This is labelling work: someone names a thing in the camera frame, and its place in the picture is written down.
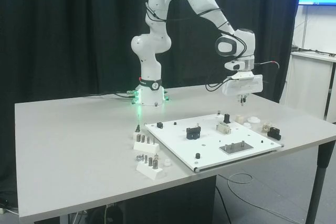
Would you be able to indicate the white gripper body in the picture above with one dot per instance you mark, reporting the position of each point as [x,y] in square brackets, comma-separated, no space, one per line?
[244,86]

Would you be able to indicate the cream plug holder block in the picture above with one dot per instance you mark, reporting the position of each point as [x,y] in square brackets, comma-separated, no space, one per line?
[239,118]

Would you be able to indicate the white large gear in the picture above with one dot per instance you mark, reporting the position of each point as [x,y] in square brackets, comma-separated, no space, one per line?
[253,119]

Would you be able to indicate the silver metal plug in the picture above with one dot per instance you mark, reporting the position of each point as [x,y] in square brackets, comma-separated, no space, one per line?
[266,127]

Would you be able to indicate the black D-SUB plug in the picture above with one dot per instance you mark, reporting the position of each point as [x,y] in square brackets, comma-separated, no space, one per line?
[274,132]

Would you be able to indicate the white task board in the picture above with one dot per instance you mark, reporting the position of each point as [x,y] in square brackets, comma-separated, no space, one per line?
[210,142]

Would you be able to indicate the white cabinet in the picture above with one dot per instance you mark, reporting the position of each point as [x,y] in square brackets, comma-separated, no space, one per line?
[307,85]

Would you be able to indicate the thin metal peg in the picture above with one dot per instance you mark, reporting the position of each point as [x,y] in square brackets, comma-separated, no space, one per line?
[154,141]
[148,140]

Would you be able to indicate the white small gear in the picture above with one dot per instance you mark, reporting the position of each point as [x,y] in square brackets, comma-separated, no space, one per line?
[167,163]

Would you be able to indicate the metal BNC plug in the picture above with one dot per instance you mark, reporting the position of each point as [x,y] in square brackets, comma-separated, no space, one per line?
[156,161]

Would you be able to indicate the thick metal peg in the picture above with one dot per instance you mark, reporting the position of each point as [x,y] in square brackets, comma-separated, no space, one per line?
[145,160]
[151,162]
[143,138]

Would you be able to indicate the long white peg holder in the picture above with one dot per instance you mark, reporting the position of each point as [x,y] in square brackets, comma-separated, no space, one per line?
[149,172]
[145,148]

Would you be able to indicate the small black plug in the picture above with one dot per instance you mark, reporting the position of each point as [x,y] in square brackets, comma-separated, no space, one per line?
[137,129]

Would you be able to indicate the black table leg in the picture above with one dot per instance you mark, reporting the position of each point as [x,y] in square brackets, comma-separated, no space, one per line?
[319,182]

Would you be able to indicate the metal bolt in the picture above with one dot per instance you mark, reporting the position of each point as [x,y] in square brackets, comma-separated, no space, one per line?
[139,158]

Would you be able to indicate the black curtain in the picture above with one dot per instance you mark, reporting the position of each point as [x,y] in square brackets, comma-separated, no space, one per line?
[52,24]

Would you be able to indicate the flat white mount plate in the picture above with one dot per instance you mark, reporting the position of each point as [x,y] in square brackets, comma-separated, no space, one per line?
[240,76]

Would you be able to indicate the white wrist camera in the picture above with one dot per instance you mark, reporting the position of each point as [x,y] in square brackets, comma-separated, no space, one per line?
[233,65]

